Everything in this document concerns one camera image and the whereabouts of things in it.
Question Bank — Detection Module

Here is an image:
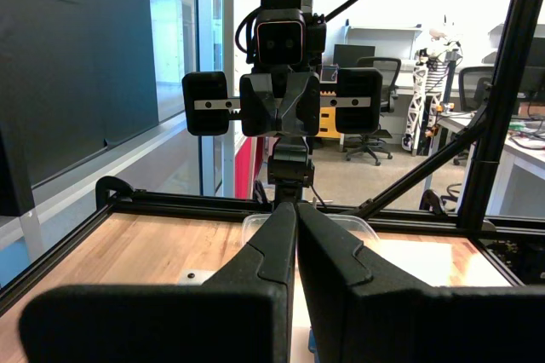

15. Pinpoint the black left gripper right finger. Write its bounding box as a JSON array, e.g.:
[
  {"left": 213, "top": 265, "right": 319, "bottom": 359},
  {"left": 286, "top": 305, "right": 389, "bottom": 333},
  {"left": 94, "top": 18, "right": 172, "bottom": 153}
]
[{"left": 296, "top": 202, "right": 545, "bottom": 363}]

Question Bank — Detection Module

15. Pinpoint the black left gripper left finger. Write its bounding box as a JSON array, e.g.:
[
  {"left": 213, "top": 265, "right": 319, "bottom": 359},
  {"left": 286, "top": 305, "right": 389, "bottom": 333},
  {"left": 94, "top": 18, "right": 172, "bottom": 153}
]
[{"left": 19, "top": 201, "right": 298, "bottom": 363}]

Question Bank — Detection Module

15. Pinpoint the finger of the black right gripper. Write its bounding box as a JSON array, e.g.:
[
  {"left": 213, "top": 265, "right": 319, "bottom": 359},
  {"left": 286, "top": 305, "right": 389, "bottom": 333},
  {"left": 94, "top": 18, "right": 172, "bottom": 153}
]
[
  {"left": 277, "top": 72, "right": 322, "bottom": 136},
  {"left": 239, "top": 72, "right": 280, "bottom": 138}
]

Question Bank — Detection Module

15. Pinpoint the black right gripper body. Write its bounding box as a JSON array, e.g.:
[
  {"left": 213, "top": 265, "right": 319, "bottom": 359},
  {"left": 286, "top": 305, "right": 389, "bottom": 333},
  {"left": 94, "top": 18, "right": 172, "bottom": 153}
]
[{"left": 181, "top": 66, "right": 383, "bottom": 137}]

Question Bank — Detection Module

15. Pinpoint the yellow drawer cabinet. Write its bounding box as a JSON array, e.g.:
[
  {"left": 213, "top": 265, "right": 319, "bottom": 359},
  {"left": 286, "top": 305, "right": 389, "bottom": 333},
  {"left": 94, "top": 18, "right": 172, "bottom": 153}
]
[{"left": 317, "top": 106, "right": 342, "bottom": 139}]

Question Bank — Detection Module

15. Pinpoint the red panel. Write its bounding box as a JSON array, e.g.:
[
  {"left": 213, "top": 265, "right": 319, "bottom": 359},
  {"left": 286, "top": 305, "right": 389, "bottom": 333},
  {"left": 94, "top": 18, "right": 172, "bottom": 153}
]
[{"left": 234, "top": 135, "right": 259, "bottom": 201}]

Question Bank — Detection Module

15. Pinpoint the black computer monitor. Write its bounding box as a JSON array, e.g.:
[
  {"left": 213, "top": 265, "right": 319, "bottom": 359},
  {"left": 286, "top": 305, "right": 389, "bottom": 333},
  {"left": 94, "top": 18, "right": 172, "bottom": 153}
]
[
  {"left": 517, "top": 37, "right": 545, "bottom": 105},
  {"left": 333, "top": 43, "right": 376, "bottom": 69}
]

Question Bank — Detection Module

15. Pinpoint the black office chair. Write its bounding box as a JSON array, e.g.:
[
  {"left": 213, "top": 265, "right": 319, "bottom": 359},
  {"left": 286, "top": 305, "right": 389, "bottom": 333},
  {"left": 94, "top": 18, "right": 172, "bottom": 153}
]
[
  {"left": 451, "top": 66, "right": 495, "bottom": 167},
  {"left": 343, "top": 55, "right": 403, "bottom": 167}
]

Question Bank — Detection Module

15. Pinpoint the white lattice robot figure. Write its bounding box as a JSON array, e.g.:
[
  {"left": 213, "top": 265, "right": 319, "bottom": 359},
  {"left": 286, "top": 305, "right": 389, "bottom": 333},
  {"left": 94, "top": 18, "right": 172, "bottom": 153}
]
[{"left": 402, "top": 26, "right": 464, "bottom": 155}]

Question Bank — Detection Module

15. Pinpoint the clear plastic tub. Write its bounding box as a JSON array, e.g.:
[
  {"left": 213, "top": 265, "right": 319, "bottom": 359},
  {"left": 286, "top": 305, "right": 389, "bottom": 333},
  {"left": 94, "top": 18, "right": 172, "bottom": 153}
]
[{"left": 241, "top": 213, "right": 381, "bottom": 251}]

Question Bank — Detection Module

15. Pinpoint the white desk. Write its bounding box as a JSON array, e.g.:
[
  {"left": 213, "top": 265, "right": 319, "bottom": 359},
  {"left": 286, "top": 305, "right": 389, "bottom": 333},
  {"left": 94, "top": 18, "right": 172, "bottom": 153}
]
[{"left": 437, "top": 111, "right": 545, "bottom": 219}]

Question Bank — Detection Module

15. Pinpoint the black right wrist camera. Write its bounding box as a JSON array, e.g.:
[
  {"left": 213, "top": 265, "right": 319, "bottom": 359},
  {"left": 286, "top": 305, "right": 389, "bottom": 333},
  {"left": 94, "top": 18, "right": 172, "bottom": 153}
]
[{"left": 254, "top": 0, "right": 328, "bottom": 68}]

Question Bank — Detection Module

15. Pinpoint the white wall shelf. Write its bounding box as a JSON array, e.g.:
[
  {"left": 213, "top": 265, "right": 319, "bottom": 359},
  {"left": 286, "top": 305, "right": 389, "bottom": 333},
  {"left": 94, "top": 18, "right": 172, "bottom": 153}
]
[{"left": 343, "top": 24, "right": 423, "bottom": 47}]

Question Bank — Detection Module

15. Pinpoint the black aluminium frame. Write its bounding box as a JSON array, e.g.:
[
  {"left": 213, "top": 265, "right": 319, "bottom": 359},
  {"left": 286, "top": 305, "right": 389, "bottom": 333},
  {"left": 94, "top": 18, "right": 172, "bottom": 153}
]
[{"left": 0, "top": 0, "right": 545, "bottom": 317}]

